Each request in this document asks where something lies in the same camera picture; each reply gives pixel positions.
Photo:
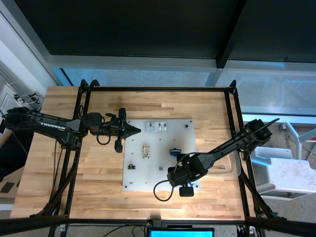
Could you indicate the grey rectangular connector housing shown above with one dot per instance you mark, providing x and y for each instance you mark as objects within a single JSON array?
[{"x": 146, "y": 152}]

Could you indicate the clear plastic tub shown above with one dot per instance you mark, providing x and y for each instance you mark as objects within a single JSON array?
[{"x": 235, "y": 163}]

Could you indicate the black aluminium frame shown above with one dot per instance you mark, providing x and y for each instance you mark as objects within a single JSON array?
[{"x": 158, "y": 89}]

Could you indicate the white metal chair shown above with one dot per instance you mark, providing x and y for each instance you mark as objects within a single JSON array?
[{"x": 303, "y": 135}]

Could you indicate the black camera bracket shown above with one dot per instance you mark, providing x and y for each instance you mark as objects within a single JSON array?
[{"x": 156, "y": 222}]

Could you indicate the blue laptop screen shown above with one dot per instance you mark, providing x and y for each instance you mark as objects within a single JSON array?
[{"x": 181, "y": 233}]

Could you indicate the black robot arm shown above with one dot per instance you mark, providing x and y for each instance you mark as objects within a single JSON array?
[
  {"x": 227, "y": 145},
  {"x": 49, "y": 124}
]

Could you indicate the blue socket with white insert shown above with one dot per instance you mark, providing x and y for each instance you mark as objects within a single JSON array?
[{"x": 190, "y": 184}]

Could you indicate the small black clamp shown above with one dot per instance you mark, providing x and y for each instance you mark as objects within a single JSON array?
[{"x": 131, "y": 166}]

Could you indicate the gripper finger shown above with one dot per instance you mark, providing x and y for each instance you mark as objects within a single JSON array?
[
  {"x": 132, "y": 132},
  {"x": 132, "y": 128}
]

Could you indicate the white plastic stool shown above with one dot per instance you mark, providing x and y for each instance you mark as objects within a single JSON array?
[{"x": 288, "y": 175}]

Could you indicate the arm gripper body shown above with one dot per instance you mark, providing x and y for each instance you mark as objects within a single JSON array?
[
  {"x": 121, "y": 128},
  {"x": 179, "y": 177}
]

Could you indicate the blue D-sub connector holder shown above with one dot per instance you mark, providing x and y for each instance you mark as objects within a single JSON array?
[{"x": 174, "y": 151}]

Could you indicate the white plastic board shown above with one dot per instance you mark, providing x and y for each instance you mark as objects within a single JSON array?
[{"x": 148, "y": 177}]

